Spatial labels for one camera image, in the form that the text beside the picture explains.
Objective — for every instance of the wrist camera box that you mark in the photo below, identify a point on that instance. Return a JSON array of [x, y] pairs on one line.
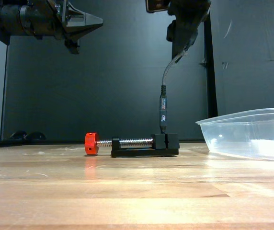
[[156, 6]]

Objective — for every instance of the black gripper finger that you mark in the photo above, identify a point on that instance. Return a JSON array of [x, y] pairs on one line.
[[189, 26], [82, 20], [176, 50], [76, 32]]

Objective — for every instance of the black vise with orange knob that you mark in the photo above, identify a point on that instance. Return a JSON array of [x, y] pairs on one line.
[[165, 142]]

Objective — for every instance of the black USB-C socket adapter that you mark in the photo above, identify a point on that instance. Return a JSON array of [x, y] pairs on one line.
[[163, 122]]

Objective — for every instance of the clear plastic tub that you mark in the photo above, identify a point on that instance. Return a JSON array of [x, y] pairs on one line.
[[223, 139]]

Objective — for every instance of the white foam block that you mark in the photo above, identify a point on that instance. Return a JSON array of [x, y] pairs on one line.
[[266, 147]]

